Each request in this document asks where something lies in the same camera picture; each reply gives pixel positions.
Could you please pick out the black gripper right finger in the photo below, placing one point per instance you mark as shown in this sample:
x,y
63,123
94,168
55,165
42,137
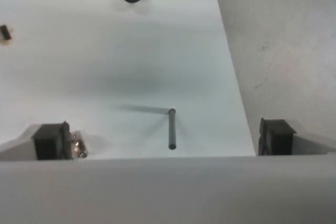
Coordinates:
x,y
278,140

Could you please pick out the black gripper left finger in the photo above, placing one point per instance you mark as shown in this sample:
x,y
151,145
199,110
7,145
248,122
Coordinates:
x,y
47,142

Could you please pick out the metal round peg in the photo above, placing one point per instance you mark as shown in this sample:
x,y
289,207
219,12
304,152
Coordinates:
x,y
172,129

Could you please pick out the white task board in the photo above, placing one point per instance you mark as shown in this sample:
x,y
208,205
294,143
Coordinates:
x,y
105,64

